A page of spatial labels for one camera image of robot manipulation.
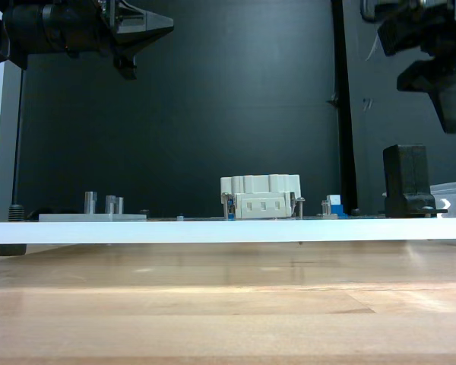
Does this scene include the grey metal plate with posts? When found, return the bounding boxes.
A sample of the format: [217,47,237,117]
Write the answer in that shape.
[37,190,147,223]

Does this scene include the black socket block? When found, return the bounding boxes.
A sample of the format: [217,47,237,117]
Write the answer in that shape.
[382,144,449,219]

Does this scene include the black threaded standoff screw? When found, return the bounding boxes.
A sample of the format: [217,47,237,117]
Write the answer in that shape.
[8,204,27,223]

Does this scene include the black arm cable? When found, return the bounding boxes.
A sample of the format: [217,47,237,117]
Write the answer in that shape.
[359,0,389,23]

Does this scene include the black board foot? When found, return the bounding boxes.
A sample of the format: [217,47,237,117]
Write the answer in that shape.
[0,243,28,257]

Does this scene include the grey connector base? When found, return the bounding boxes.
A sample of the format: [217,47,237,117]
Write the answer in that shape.
[220,173,306,221]

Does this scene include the white task board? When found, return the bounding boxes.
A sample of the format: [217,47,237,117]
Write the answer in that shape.
[0,216,456,245]

